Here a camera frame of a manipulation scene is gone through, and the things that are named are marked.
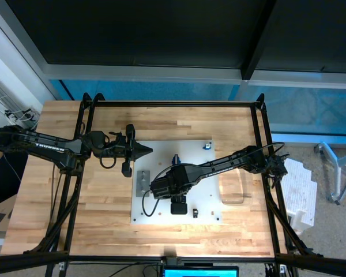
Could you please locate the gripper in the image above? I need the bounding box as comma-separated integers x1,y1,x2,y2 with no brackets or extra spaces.
109,124,153,178
168,184,189,216

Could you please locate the grey metal plate with pegs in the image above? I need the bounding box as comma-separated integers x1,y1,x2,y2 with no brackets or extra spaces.
136,170,151,197

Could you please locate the white task board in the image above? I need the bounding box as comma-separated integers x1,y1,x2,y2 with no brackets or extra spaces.
130,139,223,226

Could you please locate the clear plastic tub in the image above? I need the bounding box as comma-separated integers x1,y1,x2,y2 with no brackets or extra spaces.
219,166,254,207

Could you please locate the blue-edged screen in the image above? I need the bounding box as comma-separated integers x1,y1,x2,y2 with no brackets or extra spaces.
162,265,239,277

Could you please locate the white foam block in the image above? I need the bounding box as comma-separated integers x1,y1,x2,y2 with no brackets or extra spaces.
279,157,318,236

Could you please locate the black electronics box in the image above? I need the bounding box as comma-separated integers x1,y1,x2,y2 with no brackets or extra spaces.
0,151,28,213

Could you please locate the brown cardboard box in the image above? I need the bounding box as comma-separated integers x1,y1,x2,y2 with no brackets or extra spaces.
0,192,18,231

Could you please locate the grey metal stand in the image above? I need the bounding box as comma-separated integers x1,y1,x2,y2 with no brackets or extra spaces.
313,140,346,206

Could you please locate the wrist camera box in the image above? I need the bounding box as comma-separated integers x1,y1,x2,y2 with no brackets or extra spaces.
151,174,174,200

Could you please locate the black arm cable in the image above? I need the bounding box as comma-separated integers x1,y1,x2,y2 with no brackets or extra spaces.
142,142,286,218
99,131,125,170

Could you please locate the black table-level camera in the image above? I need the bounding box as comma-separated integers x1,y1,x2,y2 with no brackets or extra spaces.
160,253,182,267

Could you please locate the black aluminium frame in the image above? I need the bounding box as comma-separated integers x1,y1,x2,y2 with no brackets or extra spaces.
0,92,346,277

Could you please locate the grey window frame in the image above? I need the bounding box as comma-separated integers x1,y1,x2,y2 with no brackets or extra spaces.
0,0,346,90

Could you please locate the white cable bundle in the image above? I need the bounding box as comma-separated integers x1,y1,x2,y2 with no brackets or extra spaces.
0,96,40,125

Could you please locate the black wall pillar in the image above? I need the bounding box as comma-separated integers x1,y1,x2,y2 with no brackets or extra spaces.
240,0,279,81

